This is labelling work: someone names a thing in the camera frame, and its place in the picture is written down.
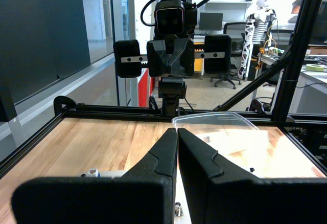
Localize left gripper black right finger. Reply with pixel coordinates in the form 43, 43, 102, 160
178, 128, 327, 224

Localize yellow cabinet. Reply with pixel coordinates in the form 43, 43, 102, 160
194, 42, 205, 73

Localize black office chair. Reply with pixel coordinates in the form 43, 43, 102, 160
209, 21, 247, 89

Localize green tape roll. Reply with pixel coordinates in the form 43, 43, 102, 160
306, 63, 326, 72

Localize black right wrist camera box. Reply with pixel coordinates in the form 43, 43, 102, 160
154, 0, 198, 35

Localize small metal socket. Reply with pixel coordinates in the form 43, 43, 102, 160
173, 201, 185, 217

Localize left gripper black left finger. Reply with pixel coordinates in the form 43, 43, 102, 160
11, 128, 179, 224

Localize white mounting board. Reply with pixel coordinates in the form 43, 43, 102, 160
76, 129, 325, 224

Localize clear plastic tub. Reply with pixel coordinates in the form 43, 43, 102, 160
171, 110, 261, 148

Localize red panel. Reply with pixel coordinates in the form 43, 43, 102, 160
137, 68, 156, 107

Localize small blue white connector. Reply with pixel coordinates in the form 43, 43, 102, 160
86, 167, 100, 178

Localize dark computer monitor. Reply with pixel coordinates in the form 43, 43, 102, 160
199, 12, 224, 35

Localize white lattice robot figure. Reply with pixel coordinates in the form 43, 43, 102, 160
239, 0, 279, 81

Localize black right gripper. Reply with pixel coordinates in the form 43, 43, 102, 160
113, 34, 232, 78

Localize white desk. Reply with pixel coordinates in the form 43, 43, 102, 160
278, 62, 327, 115

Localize black looped camera cable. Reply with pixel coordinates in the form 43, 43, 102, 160
141, 0, 158, 27

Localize black aluminium frame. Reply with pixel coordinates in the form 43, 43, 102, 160
0, 0, 327, 181

